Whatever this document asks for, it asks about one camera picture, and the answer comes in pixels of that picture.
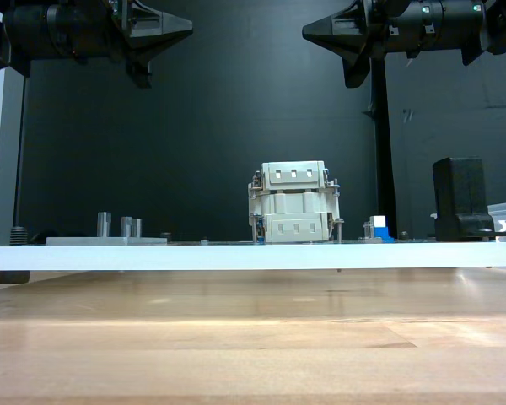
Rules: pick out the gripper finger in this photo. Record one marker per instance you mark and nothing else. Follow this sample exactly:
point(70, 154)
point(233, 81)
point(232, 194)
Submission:
point(160, 44)
point(341, 27)
point(173, 25)
point(350, 48)

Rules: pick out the beige HAN10E connector insert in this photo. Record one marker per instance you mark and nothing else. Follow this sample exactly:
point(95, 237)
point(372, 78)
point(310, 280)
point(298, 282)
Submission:
point(293, 175)

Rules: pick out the beige connector socket housing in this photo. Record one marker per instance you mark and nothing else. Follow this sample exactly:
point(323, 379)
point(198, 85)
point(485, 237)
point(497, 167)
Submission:
point(295, 215)

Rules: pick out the small blue white connector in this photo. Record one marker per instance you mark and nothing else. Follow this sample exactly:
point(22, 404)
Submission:
point(380, 232)

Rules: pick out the black clamp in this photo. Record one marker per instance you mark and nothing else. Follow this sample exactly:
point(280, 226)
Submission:
point(459, 198)

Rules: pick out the blue round socket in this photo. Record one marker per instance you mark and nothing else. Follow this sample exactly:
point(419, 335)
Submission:
point(260, 230)

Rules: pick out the grey metal block with posts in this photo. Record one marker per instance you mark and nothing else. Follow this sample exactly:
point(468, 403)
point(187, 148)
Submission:
point(90, 241)

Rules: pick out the white task board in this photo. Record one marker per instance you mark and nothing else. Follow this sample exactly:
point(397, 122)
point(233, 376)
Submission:
point(253, 257)

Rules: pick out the black board foot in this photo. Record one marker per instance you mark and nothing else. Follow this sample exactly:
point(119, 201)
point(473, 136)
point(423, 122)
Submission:
point(13, 276)

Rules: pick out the black wall post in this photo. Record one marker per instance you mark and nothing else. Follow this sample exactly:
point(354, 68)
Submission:
point(383, 147)

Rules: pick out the black metal frame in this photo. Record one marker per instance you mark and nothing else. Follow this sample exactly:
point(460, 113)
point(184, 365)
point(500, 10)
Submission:
point(20, 147)

